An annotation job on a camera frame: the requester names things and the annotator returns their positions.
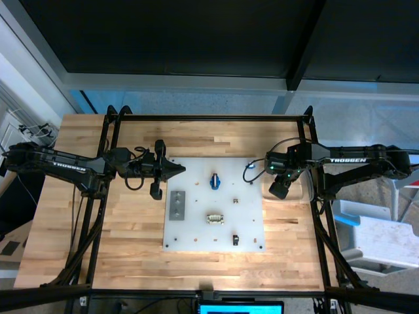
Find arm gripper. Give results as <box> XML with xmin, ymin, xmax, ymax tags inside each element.
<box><xmin>140</xmin><ymin>139</ymin><xmax>187</xmax><ymax>201</ymax></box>
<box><xmin>269</xmin><ymin>169</ymin><xmax>301</xmax><ymax>200</ymax></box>

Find clear plastic tub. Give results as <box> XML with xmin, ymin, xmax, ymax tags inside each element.
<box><xmin>261</xmin><ymin>169</ymin><xmax>314</xmax><ymax>203</ymax></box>

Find grey metal screw block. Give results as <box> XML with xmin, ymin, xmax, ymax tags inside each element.
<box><xmin>169</xmin><ymin>189</ymin><xmax>187</xmax><ymax>221</ymax></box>

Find white task board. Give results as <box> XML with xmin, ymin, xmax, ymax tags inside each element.
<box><xmin>162</xmin><ymin>156</ymin><xmax>266</xmax><ymax>252</ymax></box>

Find white plastic step stool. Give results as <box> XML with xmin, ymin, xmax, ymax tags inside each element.
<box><xmin>332</xmin><ymin>198</ymin><xmax>419</xmax><ymax>279</ymax></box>

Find screen with blue edge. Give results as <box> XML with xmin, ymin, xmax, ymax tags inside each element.
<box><xmin>195</xmin><ymin>300</ymin><xmax>285</xmax><ymax>314</ymax></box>

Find black structural beam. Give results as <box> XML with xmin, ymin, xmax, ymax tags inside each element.
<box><xmin>285</xmin><ymin>0</ymin><xmax>327</xmax><ymax>92</ymax></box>

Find brown cardboard box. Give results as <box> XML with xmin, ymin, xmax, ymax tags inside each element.
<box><xmin>0</xmin><ymin>220</ymin><xmax>33</xmax><ymax>262</ymax></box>

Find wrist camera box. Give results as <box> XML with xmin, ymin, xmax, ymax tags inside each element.
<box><xmin>265</xmin><ymin>152</ymin><xmax>289</xmax><ymax>173</ymax></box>

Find arm long black cable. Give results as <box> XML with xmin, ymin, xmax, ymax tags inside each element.
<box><xmin>242</xmin><ymin>158</ymin><xmax>274</xmax><ymax>184</ymax></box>

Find arm short black cable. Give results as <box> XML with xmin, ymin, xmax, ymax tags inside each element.
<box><xmin>277</xmin><ymin>136</ymin><xmax>310</xmax><ymax>152</ymax></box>

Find black aluminium frame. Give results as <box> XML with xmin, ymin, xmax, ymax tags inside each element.
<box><xmin>0</xmin><ymin>104</ymin><xmax>419</xmax><ymax>314</ymax></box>

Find bundle of white cables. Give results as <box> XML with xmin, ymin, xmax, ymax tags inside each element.
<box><xmin>18</xmin><ymin>122</ymin><xmax>59</xmax><ymax>148</ymax></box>

